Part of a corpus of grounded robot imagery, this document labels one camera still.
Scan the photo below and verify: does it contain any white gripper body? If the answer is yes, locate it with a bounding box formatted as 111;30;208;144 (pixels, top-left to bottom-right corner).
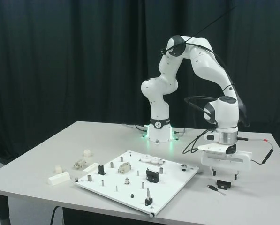
200;151;252;171

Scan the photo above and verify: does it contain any black block plug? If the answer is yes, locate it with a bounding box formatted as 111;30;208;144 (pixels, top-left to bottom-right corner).
216;180;232;189

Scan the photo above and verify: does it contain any black D-SUB plug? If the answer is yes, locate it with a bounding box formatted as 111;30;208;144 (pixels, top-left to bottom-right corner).
145;168;160;185

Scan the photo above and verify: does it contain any white task board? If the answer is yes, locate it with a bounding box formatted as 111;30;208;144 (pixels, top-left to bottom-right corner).
74;150;200;218

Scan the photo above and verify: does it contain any long white holder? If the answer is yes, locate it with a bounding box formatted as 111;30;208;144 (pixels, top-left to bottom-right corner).
47;172;71;187
83;162;100;173

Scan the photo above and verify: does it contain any beige metal connector part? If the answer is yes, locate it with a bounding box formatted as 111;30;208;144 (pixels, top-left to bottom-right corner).
72;159;87;170

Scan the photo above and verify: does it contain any black curtain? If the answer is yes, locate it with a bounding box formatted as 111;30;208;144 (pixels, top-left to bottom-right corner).
0;0;280;155

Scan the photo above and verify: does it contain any small black plug with cable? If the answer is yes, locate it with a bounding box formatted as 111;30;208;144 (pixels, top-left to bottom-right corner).
207;184;226;196

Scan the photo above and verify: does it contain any thin black rod on wire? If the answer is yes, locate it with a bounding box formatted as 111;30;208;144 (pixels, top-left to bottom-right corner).
238;137;275;165

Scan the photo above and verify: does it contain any black looped wrist cable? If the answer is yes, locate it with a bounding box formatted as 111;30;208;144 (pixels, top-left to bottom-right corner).
182;95;217;156

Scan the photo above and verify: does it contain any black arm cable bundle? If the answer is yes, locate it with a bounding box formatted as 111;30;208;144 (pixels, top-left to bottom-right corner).
161;5;250;128

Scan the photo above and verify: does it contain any black cable under table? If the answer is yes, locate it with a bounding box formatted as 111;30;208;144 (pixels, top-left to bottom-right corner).
51;205;63;225

